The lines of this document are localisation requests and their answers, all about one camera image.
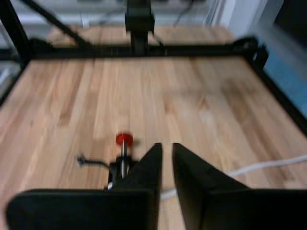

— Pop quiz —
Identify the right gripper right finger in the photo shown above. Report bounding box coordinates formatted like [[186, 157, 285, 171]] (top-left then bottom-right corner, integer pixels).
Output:
[[172, 142, 307, 230]]

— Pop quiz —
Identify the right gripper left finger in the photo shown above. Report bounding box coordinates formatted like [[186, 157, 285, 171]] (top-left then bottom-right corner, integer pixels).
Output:
[[6, 142, 163, 230]]

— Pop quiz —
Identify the black vise red knob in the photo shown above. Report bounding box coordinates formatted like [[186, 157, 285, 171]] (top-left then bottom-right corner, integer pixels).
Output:
[[106, 131, 141, 192]]

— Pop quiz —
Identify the white power cable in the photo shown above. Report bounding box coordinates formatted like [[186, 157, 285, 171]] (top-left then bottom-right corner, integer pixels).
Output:
[[160, 154, 307, 201]]

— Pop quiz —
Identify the black metal frame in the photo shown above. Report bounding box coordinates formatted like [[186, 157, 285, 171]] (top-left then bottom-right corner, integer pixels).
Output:
[[0, 0, 307, 139]]

